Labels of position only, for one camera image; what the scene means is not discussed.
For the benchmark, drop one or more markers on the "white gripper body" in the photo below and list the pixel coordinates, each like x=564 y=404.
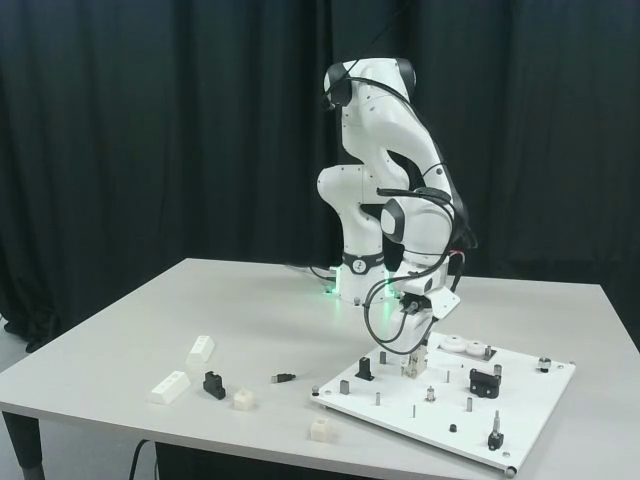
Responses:
x=410 y=330

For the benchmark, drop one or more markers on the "white medium gear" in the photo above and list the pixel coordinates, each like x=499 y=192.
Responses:
x=454 y=344

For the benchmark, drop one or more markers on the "white task board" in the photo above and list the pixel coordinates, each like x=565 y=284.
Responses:
x=400 y=405

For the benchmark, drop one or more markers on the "metal BNC plug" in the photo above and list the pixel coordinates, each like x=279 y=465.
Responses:
x=430 y=394

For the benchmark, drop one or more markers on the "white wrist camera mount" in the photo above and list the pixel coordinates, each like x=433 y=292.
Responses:
x=442 y=302

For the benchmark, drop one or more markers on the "black table leg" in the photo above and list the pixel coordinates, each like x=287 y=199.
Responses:
x=22 y=445

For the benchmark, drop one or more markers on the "white long holder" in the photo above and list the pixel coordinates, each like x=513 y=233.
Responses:
x=169 y=387
x=200 y=351

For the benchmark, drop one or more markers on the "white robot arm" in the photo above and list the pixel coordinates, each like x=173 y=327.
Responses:
x=380 y=130

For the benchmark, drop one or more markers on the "black Ethernet plug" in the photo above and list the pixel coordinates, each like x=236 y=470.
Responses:
x=364 y=369

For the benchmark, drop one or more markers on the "cream cube holder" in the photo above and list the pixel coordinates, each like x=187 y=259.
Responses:
x=320 y=430
x=245 y=400

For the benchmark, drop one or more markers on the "black D-SUB plug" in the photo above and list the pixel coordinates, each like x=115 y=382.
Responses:
x=214 y=385

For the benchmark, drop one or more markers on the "black USB plug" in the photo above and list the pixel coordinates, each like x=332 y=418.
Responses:
x=284 y=378

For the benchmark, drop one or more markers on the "white large gear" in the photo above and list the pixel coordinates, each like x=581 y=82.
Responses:
x=475 y=348

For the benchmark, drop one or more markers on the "metal bolt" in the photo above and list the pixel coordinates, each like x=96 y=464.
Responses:
x=496 y=432

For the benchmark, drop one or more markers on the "metal square peg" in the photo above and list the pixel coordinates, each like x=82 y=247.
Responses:
x=344 y=388

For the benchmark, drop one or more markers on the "black curtain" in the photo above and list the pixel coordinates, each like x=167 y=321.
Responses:
x=150 y=125

